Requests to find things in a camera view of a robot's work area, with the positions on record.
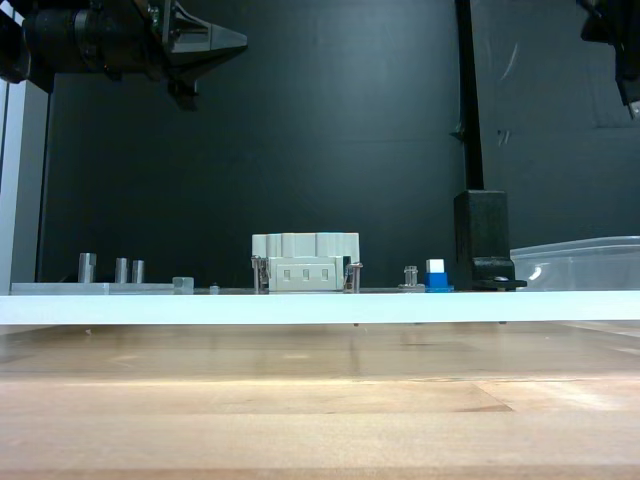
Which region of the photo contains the beige connector housing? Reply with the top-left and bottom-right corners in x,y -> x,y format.
251,231 -> 361,292

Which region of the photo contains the clear plastic tub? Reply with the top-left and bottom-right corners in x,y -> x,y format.
509,234 -> 640,294

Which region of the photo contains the grey aluminium plate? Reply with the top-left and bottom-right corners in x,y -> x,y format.
9,282 -> 176,296

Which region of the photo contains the white mounting board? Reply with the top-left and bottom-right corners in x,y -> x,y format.
0,292 -> 640,326

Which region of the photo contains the small blue socket holder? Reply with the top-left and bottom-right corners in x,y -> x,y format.
423,272 -> 455,293

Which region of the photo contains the small metal standoff screw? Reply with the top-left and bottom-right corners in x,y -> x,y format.
398,264 -> 425,291

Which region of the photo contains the grey metal wall frame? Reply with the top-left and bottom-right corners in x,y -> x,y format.
0,79 -> 51,294

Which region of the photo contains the black upright backdrop post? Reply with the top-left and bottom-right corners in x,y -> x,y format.
448,0 -> 529,293

